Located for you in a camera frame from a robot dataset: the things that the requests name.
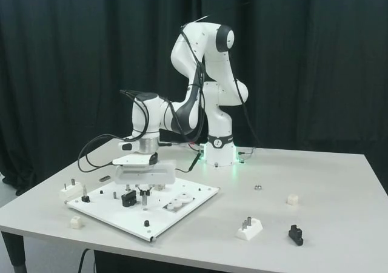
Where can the white cube holder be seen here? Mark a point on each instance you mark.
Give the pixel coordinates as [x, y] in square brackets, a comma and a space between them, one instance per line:
[76, 222]
[292, 200]

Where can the black D-SUB plug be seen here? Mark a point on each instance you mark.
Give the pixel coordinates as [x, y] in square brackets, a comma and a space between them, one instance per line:
[295, 233]

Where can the tall metal square peg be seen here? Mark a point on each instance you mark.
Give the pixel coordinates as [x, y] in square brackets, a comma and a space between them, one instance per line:
[73, 183]

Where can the white medium gear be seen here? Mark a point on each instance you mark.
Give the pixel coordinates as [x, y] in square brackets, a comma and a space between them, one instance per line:
[176, 203]

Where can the white large gear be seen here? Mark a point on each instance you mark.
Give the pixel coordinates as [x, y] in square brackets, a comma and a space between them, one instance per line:
[184, 198]

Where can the wide metal round peg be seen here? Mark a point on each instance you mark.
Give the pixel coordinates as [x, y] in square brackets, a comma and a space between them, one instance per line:
[145, 200]

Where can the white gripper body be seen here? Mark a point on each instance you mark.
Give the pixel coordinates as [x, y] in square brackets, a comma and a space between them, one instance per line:
[145, 176]

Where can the metal cylindrical plug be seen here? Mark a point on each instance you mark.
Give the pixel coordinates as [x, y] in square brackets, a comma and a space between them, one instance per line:
[85, 191]

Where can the large metal round peg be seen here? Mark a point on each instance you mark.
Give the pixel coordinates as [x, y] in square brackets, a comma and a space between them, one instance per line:
[250, 221]

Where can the dark table leg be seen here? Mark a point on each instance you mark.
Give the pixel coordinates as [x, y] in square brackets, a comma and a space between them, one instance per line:
[12, 251]

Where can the white task board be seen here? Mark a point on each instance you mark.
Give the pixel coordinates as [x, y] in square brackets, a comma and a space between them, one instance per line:
[127, 218]

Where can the small dark rectangular block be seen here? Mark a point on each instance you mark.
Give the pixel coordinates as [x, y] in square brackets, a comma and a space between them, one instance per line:
[104, 178]

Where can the small metal nut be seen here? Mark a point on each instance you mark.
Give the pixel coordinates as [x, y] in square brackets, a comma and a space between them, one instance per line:
[257, 187]

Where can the white sloped peg holder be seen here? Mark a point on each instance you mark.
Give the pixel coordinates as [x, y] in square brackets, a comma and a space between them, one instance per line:
[248, 231]

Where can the white long peg holder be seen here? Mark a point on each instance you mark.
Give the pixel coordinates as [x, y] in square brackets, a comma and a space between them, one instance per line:
[71, 191]

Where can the black curtain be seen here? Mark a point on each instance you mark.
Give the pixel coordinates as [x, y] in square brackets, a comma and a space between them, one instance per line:
[75, 57]

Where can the white small gear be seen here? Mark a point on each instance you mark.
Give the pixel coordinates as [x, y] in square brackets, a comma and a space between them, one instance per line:
[171, 206]

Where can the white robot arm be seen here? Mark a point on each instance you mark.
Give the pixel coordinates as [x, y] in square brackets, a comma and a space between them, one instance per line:
[218, 121]

